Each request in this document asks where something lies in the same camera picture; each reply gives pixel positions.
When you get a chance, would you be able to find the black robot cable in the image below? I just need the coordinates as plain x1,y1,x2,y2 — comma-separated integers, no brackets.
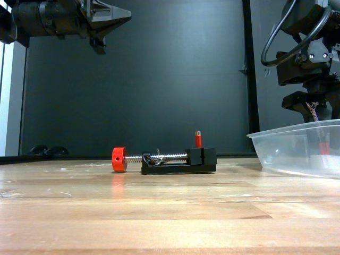
261,0,333,67

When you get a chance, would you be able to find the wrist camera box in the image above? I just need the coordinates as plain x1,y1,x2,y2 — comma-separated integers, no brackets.
276,41,334,86

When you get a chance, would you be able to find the red RCA plug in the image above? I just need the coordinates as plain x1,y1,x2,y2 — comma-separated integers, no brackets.
305,101,331,156

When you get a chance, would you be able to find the black vise with red knob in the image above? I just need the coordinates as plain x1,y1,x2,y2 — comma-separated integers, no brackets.
111,147,217,175

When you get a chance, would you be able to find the clear plastic tub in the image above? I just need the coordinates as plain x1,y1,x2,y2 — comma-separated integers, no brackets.
246,118,340,180

